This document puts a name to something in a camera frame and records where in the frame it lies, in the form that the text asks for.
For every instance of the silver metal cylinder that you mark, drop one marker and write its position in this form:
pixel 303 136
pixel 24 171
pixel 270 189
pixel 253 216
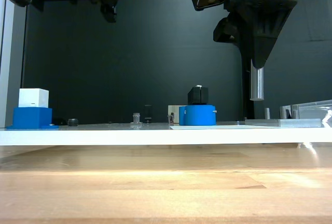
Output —
pixel 256 86

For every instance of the clear plastic tub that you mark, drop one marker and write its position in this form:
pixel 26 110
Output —
pixel 311 110

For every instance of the black clamp block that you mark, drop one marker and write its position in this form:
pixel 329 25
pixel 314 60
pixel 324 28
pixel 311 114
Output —
pixel 198 95

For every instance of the grey metal bar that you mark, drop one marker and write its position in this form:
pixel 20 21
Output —
pixel 285 123

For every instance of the blue round holder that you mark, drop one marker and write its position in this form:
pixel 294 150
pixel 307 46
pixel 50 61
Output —
pixel 199 115

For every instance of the white cube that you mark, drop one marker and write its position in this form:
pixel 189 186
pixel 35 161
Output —
pixel 33 98

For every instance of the beige connector housing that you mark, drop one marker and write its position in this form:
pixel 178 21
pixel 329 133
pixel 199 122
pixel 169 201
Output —
pixel 175 112

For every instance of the clear plastic connector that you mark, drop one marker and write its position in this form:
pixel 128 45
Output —
pixel 136 120

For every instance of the small metal clip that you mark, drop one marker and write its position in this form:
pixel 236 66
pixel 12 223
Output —
pixel 170 120

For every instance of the blue square base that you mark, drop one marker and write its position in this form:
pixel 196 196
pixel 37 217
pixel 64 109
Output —
pixel 31 117

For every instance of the white task board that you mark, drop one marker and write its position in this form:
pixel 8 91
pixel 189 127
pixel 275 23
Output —
pixel 103 137

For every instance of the black vertical post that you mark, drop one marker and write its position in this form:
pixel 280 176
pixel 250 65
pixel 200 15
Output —
pixel 245 91

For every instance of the small grey post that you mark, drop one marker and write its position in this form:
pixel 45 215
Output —
pixel 267 113

